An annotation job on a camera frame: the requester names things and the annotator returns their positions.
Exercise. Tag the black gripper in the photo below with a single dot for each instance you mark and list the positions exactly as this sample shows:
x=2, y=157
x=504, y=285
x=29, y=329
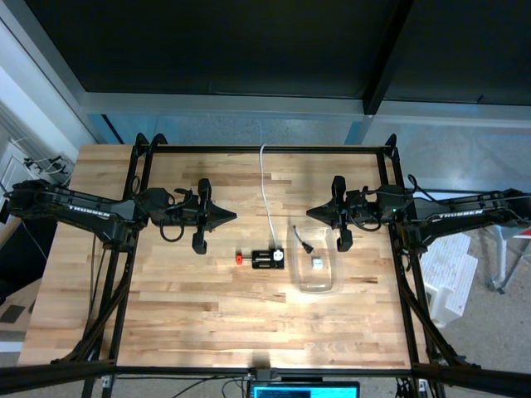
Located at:
x=342, y=211
x=203, y=215

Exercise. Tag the black power plug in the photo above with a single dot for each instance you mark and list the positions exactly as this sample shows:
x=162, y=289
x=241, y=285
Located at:
x=308, y=248

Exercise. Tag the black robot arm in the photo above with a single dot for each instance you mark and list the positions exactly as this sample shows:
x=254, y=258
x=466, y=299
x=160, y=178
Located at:
x=456, y=215
x=83, y=211

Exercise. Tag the small white square piece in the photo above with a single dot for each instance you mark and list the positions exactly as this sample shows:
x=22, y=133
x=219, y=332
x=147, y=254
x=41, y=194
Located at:
x=317, y=263

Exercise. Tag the black clamp with red knob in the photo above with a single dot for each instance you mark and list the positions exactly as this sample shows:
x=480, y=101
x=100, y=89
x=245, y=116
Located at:
x=261, y=260

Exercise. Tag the clear plastic tub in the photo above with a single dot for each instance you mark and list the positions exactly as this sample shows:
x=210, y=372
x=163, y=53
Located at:
x=332, y=286

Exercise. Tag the white plastic step stool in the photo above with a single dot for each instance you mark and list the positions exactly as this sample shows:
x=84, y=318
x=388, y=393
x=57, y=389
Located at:
x=448, y=282

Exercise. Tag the laptop screen with blue edge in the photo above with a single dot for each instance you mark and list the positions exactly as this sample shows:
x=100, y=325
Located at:
x=303, y=391

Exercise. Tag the grey metal stand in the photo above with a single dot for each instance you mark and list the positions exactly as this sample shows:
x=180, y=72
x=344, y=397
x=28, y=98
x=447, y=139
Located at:
x=503, y=257

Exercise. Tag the black foam pad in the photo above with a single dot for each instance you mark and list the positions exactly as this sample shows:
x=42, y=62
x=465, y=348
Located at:
x=10, y=314

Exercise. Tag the small black table-level camera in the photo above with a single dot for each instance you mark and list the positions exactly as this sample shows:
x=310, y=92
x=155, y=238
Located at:
x=264, y=374

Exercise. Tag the black metal table frame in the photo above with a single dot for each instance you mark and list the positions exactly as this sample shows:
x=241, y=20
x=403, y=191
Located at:
x=50, y=373

